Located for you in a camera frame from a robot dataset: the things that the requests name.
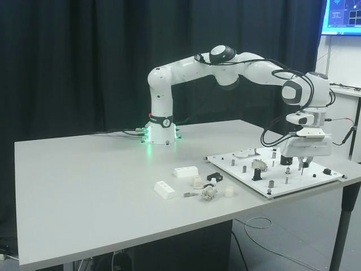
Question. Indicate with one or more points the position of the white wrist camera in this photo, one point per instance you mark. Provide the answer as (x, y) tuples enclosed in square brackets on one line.
[(296, 118)]

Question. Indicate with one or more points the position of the white round-hole peg holder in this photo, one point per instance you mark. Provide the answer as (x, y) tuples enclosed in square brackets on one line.
[(165, 190)]

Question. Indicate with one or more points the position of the black curtain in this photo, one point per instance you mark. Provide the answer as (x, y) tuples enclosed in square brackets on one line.
[(84, 56)]

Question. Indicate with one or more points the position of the white small gear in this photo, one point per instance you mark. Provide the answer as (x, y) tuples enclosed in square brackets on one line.
[(230, 192)]

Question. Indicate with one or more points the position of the black table leg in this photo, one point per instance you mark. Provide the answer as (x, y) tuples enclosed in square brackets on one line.
[(345, 226)]

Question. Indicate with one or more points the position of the metal D-SUB plug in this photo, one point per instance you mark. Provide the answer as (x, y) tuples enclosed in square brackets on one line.
[(208, 194)]

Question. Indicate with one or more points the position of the white task board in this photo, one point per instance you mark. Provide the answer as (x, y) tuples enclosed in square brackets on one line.
[(299, 186)]

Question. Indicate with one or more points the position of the blue screen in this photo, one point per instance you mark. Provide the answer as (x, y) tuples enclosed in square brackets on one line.
[(342, 17)]

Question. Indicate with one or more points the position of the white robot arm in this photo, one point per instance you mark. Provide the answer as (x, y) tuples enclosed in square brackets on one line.
[(180, 70)]

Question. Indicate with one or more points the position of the white power strip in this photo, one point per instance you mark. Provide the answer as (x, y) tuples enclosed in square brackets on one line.
[(5, 257)]

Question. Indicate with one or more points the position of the grey Ethernet plug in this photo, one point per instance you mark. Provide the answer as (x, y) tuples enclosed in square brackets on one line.
[(191, 194)]

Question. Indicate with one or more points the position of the white small square-hole holder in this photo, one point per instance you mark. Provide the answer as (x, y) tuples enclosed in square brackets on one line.
[(196, 181)]

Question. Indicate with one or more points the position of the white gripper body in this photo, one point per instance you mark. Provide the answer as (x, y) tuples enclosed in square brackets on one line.
[(306, 146)]

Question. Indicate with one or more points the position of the white medium gear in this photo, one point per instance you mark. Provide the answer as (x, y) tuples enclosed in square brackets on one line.
[(250, 152)]

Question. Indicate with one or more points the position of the white cabinet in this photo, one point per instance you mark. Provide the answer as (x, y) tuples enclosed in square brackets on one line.
[(348, 124)]

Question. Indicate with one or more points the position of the white large gear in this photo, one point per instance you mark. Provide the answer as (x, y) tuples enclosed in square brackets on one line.
[(241, 154)]

